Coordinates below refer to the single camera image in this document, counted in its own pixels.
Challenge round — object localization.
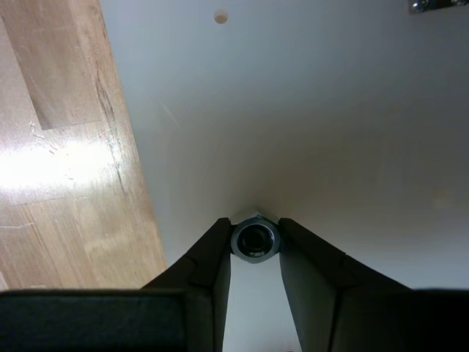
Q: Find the silver M12 hex nut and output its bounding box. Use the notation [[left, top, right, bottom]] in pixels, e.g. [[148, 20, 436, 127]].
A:
[[229, 208, 283, 265]]

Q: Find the white board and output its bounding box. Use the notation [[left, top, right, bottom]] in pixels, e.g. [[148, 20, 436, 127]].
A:
[[97, 0, 469, 352]]

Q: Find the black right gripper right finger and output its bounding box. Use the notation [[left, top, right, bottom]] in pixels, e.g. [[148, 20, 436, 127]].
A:
[[279, 217, 469, 352]]

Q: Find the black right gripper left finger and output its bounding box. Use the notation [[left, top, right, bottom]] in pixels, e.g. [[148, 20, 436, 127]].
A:
[[0, 217, 233, 352]]

